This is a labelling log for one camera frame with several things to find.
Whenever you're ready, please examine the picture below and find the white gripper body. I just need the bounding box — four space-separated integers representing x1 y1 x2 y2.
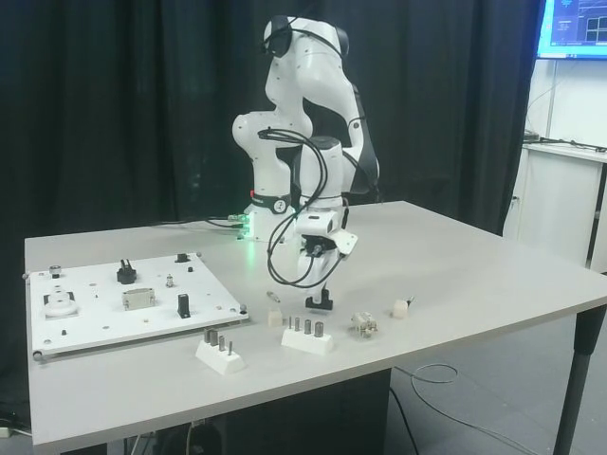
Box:
297 236 343 291

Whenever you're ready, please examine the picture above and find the black D-SUB plug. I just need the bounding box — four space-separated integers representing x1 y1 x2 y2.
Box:
305 286 335 312

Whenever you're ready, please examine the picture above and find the flat white mounting plate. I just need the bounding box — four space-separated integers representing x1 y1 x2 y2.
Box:
331 229 358 257

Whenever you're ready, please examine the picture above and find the small white sensor box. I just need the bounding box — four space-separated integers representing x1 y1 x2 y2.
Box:
296 211 341 237

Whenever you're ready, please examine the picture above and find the metal rectangular waterproof plug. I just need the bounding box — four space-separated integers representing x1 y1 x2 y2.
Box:
349 311 380 340

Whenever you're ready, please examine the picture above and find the white round peg holder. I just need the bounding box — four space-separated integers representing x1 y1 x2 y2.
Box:
280 326 337 355

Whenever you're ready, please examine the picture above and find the white square peg holder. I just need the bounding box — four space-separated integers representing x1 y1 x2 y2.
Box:
194 339 248 376

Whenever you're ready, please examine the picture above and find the white task board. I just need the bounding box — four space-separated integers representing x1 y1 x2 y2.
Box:
23 250 250 364

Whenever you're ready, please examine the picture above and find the white cabinet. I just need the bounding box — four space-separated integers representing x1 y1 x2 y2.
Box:
502 139 607 274

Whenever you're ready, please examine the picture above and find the black curtain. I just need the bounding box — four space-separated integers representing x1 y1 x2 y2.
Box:
0 0 546 333

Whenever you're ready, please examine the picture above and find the white large gear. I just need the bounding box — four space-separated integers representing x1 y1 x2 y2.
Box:
43 300 80 319

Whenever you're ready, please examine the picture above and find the black table leg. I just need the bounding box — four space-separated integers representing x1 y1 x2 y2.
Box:
554 317 601 455

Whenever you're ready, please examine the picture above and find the blue screen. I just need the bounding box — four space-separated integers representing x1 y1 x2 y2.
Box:
537 0 607 61

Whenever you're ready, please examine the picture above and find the black base cable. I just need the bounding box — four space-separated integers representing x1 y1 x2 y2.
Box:
163 215 248 231

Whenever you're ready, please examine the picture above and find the grey floor cable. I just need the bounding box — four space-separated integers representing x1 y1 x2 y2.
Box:
393 362 570 455

